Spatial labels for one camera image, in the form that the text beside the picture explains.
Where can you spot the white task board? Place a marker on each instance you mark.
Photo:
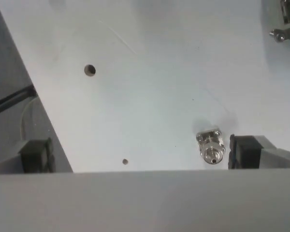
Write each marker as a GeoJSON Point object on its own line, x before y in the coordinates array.
{"type": "Point", "coordinates": [145, 96]}

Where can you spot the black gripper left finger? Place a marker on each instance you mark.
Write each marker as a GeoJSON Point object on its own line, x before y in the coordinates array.
{"type": "Point", "coordinates": [37, 157]}

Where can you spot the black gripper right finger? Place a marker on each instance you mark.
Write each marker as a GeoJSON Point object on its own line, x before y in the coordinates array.
{"type": "Point", "coordinates": [244, 152]}

